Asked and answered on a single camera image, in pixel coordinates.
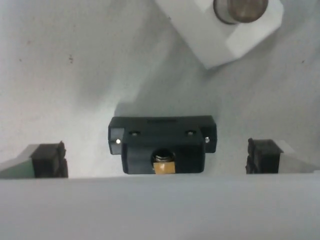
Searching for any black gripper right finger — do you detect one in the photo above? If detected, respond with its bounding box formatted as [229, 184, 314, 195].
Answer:
[245, 138, 320, 175]

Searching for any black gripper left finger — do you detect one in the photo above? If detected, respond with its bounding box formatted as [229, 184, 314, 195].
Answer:
[0, 140, 69, 179]

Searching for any black D-SUB plug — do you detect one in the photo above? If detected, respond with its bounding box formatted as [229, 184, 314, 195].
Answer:
[107, 114, 218, 176]

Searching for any white round peg holder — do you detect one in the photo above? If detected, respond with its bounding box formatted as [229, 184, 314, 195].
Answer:
[154, 0, 286, 70]

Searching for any large metal round peg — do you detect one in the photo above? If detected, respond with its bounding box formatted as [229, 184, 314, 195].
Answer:
[212, 0, 270, 26]

